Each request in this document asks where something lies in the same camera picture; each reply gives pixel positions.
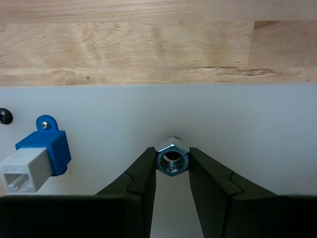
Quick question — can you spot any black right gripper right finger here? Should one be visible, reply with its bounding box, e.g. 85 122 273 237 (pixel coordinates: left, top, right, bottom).
189 148 277 238

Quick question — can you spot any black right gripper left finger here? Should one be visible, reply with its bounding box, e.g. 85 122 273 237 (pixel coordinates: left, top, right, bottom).
95 146 157 238

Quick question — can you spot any silver M12 hex nut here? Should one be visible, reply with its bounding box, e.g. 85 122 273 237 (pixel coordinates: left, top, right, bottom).
155 136 191 177

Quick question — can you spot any white board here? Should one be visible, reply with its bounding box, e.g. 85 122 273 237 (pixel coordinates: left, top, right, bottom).
0 84 317 238

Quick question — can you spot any blue ethernet socket holder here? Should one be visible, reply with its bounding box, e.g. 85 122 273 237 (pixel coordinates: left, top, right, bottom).
15 114 72 177

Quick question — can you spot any white ethernet socket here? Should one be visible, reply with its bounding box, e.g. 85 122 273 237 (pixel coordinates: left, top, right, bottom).
0 147 54 194

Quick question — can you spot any black board corner screw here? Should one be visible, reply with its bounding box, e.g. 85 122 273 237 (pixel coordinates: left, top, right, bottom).
0 108 13 125

